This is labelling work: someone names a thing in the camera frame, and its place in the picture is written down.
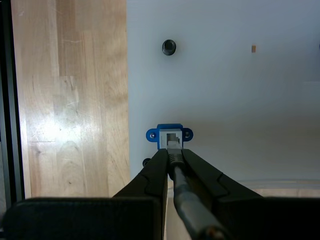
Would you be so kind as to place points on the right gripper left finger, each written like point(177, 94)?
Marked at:
point(152, 180)

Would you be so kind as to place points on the white task board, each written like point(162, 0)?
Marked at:
point(225, 100)

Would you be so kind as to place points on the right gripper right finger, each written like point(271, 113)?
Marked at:
point(215, 185)

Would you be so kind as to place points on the black corner screw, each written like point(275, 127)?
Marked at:
point(146, 162)

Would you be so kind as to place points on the black metal frame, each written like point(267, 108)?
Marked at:
point(10, 100)

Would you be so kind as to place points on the white RJ45 socket blue mount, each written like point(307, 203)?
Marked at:
point(152, 135)

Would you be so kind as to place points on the black ribbed knob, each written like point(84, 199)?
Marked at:
point(169, 47)

